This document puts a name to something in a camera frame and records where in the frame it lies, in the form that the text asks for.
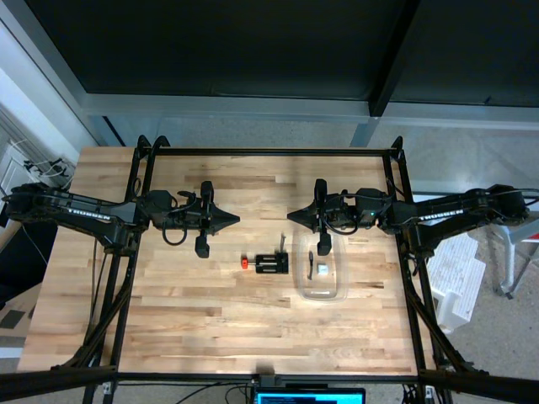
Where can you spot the small white frame bracket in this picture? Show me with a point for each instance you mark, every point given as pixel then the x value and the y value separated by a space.
pixel 108 388
pixel 429 392

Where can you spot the small white square part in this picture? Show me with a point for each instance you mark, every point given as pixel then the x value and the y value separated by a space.
pixel 323 269

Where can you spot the black camera bracket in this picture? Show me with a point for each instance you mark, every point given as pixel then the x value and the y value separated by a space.
pixel 267 380

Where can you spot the black clamp with orange knob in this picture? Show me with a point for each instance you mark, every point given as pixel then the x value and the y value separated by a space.
pixel 269 264

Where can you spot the thin gray strip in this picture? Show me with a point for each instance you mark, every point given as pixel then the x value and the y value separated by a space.
pixel 282 244

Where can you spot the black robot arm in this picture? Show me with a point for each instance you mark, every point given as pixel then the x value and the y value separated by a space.
pixel 442 216
pixel 84 210

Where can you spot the clear plastic container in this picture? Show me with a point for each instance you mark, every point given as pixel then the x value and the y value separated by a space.
pixel 337 290

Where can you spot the gray metal chair frame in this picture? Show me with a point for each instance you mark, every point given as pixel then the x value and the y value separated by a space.
pixel 508 252

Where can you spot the brown cardboard box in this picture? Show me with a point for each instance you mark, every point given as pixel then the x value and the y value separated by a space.
pixel 25 301

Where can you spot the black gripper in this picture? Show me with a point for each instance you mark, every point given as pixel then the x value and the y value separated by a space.
pixel 185 216
pixel 336 212

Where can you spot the black metal frame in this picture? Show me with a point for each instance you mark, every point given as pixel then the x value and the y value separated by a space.
pixel 273 150

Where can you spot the laptop with blue screen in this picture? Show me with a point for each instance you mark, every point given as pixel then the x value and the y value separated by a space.
pixel 307 397

